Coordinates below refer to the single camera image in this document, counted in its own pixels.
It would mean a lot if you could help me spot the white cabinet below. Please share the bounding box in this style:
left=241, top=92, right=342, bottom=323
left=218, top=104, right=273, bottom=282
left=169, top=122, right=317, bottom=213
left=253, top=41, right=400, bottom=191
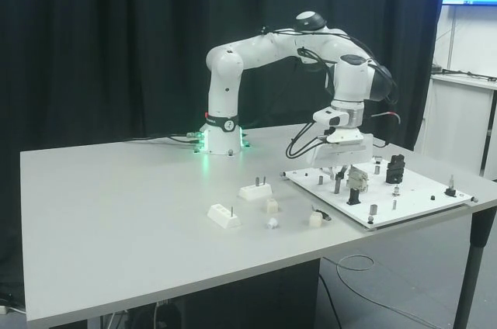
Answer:
left=421, top=71, right=497, bottom=182

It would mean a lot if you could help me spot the black D-SUB plug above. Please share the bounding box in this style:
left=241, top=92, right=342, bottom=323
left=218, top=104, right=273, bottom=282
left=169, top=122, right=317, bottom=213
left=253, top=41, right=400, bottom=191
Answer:
left=385, top=153, right=406, bottom=185

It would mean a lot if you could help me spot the grey metal connector housing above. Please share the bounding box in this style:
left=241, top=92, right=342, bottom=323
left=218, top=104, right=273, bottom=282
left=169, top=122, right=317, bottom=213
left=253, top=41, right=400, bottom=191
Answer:
left=344, top=171, right=369, bottom=193

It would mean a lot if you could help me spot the black base cable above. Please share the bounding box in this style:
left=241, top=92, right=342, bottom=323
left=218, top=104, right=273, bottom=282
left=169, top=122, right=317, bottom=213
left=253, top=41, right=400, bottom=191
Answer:
left=131, top=133, right=203, bottom=147

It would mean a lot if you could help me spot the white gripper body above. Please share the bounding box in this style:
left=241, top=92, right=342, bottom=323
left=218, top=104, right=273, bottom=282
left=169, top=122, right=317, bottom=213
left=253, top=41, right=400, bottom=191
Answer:
left=309, top=133, right=375, bottom=171

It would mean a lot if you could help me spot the black curtain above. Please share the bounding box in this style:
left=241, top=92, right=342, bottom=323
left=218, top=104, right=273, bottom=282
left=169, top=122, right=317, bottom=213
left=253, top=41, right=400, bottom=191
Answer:
left=0, top=0, right=455, bottom=306

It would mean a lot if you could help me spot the white square peg holder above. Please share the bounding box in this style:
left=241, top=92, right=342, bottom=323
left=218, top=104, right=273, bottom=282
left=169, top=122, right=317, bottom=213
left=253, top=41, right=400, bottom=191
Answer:
left=207, top=203, right=242, bottom=230

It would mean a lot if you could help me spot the white task board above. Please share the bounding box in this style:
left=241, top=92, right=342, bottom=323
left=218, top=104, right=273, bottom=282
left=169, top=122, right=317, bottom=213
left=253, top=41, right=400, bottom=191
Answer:
left=281, top=156, right=479, bottom=233

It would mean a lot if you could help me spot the white round peg holder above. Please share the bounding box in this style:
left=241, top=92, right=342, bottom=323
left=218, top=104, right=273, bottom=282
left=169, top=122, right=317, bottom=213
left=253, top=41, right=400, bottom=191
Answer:
left=238, top=183, right=273, bottom=202

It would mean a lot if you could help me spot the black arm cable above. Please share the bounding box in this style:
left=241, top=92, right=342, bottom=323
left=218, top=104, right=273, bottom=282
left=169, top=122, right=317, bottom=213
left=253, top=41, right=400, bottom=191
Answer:
left=259, top=24, right=399, bottom=107

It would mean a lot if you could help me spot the grey floor cable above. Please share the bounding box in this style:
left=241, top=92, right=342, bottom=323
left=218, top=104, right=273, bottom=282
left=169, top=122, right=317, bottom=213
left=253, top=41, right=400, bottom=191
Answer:
left=321, top=254, right=467, bottom=329

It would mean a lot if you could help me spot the black camera cable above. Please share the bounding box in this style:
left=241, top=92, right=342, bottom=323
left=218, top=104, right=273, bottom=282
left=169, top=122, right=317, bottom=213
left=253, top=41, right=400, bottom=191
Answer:
left=285, top=119, right=335, bottom=161

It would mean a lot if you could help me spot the black thin cable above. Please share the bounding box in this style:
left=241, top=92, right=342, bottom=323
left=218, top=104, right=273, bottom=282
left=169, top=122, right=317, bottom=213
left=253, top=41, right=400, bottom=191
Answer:
left=431, top=66, right=497, bottom=82

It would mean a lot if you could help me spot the black table leg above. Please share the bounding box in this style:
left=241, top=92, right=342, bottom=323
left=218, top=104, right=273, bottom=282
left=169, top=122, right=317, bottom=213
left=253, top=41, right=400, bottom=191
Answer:
left=453, top=204, right=491, bottom=329

